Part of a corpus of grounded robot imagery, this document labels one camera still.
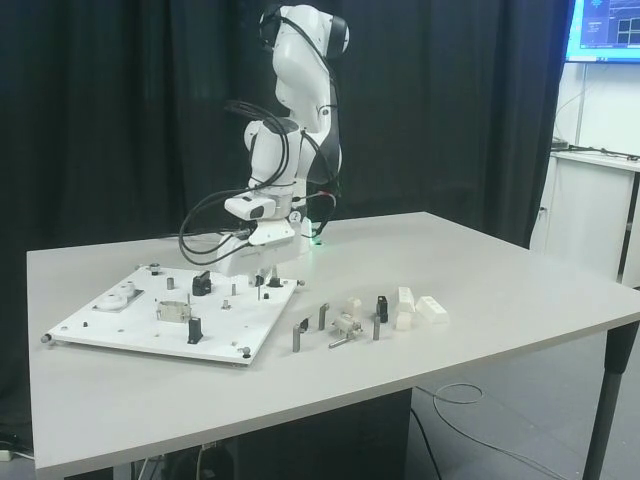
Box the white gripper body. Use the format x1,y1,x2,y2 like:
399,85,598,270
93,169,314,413
215,233,304,276

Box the metal square peg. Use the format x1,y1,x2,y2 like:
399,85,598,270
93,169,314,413
291,319,312,354

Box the wide white peg holder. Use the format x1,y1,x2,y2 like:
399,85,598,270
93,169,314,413
415,295,450,327

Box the white holder with metal plug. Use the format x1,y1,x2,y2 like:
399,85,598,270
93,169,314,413
328,314,363,350

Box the white task board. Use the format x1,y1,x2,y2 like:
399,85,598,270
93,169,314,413
41,263,307,370

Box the white large gear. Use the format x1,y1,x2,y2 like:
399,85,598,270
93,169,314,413
96,293,128,313

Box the black box under table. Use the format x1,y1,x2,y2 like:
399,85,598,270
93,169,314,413
130,388,417,480

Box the black curtain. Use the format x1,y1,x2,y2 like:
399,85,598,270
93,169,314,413
0,0,581,454

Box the white cabinet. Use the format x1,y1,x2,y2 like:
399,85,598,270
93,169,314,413
528,148,640,290

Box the dark table leg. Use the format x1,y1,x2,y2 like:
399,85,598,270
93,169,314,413
583,319,629,480

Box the blue screen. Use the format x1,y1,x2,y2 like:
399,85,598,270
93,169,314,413
564,0,640,65

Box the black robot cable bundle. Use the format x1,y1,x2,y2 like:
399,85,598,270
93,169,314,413
178,99,301,269

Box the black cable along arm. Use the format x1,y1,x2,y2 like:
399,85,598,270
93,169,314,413
259,4,346,221

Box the grey floor cable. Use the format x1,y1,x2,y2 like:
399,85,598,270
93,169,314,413
409,382,589,480

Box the cables on cabinet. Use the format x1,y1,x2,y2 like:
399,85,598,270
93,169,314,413
549,141,640,162

